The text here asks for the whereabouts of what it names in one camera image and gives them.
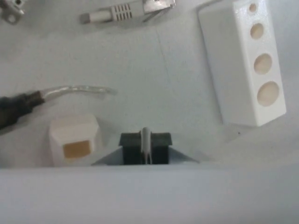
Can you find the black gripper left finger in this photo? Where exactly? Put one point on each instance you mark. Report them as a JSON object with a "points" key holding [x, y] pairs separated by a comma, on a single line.
{"points": [[132, 149]]}

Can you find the grey Ethernet plug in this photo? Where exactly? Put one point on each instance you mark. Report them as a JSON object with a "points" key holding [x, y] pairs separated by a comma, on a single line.
{"points": [[121, 11]]}

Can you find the white round-hole peg holder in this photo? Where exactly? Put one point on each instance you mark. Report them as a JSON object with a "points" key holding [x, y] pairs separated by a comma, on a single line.
{"points": [[245, 70]]}

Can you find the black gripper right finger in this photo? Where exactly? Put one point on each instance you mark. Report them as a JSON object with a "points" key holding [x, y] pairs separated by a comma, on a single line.
{"points": [[162, 149]]}

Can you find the white small square-hole holder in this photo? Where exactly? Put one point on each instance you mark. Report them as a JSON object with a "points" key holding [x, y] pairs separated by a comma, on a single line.
{"points": [[74, 137]]}

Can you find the metal round peg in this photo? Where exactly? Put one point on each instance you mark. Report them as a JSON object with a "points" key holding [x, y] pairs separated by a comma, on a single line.
{"points": [[146, 142]]}

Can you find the metal D-SUB plug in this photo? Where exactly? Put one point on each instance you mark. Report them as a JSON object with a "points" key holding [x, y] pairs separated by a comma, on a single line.
{"points": [[11, 9]]}

